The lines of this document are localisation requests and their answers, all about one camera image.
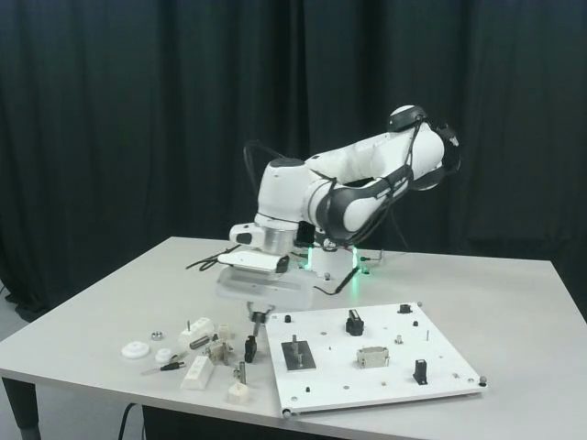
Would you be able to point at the black curtain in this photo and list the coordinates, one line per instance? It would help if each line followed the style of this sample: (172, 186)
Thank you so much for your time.
(137, 114)

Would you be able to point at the white large gear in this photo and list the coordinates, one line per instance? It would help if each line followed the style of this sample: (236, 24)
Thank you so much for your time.
(133, 350)

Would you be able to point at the black table leg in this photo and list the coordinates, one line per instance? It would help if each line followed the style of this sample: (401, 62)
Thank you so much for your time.
(18, 408)

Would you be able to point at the white task board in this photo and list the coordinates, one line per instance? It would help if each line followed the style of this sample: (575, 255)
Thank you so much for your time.
(367, 380)

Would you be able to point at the metal square peg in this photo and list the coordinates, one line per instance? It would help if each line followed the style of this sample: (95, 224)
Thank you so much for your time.
(258, 327)

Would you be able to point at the black plug with thin rod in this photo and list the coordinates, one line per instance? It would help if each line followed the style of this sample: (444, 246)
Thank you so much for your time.
(170, 366)

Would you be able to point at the white peg holder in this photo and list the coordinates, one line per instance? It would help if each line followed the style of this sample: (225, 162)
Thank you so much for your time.
(198, 373)
(197, 327)

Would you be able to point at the white small gear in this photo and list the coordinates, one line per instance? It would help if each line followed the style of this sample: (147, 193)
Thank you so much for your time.
(163, 355)

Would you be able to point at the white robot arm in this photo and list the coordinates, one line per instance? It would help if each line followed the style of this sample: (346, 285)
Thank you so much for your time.
(357, 201)

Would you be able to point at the small white holder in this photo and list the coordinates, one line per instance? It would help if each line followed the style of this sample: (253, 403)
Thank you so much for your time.
(238, 394)
(222, 331)

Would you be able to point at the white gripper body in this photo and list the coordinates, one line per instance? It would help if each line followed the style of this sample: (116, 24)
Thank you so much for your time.
(266, 289)

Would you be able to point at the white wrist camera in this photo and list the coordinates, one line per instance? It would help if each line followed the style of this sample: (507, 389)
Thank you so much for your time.
(250, 262)

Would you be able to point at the metal hex nut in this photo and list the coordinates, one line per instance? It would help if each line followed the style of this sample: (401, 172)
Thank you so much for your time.
(157, 335)

